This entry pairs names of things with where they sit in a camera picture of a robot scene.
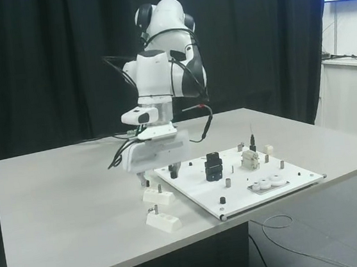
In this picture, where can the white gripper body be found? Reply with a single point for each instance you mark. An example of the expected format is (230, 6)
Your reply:
(155, 153)

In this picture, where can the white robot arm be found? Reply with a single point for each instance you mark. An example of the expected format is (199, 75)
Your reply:
(159, 19)

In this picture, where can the white peg holder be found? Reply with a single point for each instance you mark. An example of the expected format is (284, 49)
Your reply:
(163, 222)
(158, 197)

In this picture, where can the metal square peg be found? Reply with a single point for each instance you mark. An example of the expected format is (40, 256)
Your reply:
(240, 147)
(281, 164)
(266, 158)

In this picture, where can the black rubber knob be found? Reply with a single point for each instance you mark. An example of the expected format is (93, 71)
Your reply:
(222, 200)
(173, 174)

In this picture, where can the white task board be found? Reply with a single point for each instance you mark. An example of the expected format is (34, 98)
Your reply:
(197, 189)

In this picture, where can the black D-SUB plug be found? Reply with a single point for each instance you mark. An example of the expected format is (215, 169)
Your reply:
(214, 169)

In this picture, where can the beige connector block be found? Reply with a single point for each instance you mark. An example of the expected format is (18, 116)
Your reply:
(249, 161)

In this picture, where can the black USB plug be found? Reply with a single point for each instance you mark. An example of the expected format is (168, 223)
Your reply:
(252, 142)

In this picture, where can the white small gear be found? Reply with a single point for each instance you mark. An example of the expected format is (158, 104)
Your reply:
(256, 188)

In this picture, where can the white medium gear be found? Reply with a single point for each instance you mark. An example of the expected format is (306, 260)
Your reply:
(264, 183)

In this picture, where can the white cube block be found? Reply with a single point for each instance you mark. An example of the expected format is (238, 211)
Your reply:
(269, 149)

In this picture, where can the white large gear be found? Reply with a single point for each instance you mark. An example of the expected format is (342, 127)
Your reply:
(276, 181)

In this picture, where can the black curtain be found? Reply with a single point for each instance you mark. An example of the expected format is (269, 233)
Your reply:
(46, 74)

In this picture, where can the white cabinet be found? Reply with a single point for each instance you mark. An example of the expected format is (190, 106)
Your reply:
(348, 98)

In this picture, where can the flat white mount plate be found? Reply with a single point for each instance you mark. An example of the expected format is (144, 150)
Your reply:
(157, 131)

